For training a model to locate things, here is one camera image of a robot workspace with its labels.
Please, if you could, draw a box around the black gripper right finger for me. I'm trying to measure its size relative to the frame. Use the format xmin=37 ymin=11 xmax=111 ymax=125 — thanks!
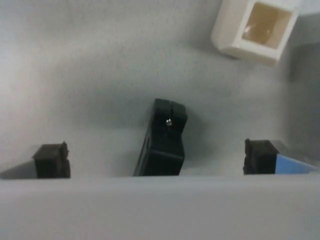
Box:
xmin=243 ymin=138 xmax=320 ymax=176

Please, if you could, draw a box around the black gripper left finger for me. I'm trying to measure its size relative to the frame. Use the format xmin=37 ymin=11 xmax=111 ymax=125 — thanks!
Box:
xmin=0 ymin=141 xmax=72 ymax=180

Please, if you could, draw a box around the black D-SUB plug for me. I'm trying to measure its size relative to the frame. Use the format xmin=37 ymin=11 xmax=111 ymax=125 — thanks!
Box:
xmin=132 ymin=98 xmax=188 ymax=177

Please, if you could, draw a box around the small white square-hole holder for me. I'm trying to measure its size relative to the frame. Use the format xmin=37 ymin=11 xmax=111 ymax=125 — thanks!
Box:
xmin=210 ymin=0 xmax=300 ymax=68

